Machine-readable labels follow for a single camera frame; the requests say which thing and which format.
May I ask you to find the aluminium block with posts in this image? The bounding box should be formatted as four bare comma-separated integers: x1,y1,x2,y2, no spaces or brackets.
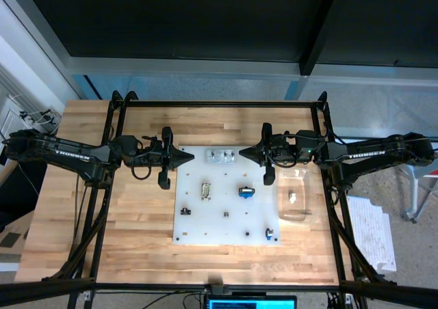
204,148,237,165

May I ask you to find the white task board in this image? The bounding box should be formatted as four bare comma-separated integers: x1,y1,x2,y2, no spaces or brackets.
172,146,281,247

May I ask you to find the cardboard box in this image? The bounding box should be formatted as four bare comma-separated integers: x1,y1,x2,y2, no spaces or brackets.
0,209,37,273

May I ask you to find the white foam packing piece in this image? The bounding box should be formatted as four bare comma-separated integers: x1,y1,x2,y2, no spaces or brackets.
346,195,398,273

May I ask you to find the clear plastic tub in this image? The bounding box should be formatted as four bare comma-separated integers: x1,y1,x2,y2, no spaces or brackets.
276,167,315,225

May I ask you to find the black metal frame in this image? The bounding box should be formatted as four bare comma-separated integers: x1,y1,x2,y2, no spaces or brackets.
0,90,438,309

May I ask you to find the black wall post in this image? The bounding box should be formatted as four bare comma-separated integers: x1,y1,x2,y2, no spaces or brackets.
299,0,343,77

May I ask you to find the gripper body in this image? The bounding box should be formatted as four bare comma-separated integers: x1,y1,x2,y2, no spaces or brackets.
261,123,299,186
138,126,176,189

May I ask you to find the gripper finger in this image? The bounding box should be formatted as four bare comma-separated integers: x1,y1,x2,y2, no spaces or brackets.
170,144,195,159
239,152,264,167
170,157,195,171
239,141,263,155

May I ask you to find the beige connector housing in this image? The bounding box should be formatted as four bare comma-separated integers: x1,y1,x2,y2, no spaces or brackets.
199,182,213,202

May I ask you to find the power strip with cables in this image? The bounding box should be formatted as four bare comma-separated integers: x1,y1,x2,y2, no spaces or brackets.
16,107,62,132

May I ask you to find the blue and black connector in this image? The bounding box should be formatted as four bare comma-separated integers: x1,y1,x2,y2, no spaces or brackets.
237,185,256,200

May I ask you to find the grey metal stand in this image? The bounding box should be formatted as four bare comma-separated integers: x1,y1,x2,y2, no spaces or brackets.
400,158,438,225

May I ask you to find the laptop screen with blue edge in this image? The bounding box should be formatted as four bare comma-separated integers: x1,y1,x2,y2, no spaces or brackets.
203,295,298,309

